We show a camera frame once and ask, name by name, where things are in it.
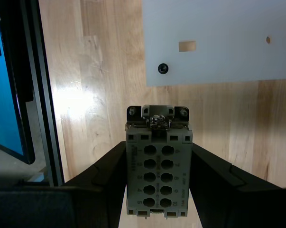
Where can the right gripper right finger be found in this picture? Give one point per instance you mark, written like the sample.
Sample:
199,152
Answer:
228,197

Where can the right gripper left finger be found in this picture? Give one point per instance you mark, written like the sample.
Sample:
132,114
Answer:
102,190

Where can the beige ten-pin connector insert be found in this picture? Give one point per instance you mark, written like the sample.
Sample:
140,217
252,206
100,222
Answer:
157,175

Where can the blue screen monitor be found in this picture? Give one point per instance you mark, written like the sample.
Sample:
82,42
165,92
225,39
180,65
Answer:
5,107

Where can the black socket head screw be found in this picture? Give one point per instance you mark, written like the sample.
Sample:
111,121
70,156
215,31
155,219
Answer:
163,68

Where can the white mounting board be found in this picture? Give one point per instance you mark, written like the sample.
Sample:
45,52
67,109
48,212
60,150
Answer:
218,23

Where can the aluminium frame rail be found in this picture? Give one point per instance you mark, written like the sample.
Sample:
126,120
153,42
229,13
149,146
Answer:
48,118

